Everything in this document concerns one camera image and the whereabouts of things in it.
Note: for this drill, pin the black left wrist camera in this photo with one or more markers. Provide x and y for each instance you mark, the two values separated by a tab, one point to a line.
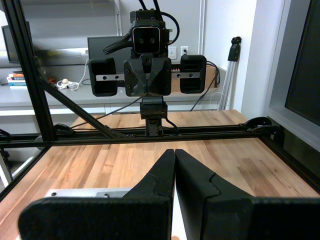
146	40

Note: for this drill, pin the silver wall shelf rail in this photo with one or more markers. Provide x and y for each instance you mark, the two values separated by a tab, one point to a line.
118	20

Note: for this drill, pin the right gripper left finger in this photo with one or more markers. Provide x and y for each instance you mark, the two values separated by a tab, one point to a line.
112	217

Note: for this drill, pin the brown cardboard box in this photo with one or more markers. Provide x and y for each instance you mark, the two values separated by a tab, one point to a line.
212	77

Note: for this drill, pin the stack of books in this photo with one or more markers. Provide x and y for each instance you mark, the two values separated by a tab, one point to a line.
16	81

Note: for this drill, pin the black computer monitor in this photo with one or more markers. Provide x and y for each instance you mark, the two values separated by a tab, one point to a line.
10	45
97	47

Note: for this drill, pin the black aluminium frame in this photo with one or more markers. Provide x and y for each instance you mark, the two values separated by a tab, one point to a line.
31	75

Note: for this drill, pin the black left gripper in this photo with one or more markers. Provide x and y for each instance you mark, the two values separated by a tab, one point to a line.
103	86

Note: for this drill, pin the silver tripod with black cap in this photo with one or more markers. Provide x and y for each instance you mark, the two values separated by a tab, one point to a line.
232	75

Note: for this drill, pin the grey aluminium partition frame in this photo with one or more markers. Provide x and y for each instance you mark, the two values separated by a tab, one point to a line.
278	87

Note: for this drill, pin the grey metal plate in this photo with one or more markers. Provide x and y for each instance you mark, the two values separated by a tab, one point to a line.
115	195

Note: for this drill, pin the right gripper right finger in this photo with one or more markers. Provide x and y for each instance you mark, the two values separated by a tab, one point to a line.
237	217

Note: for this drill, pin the white wall outlet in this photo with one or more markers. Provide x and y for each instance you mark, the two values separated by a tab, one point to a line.
172	52
184	50

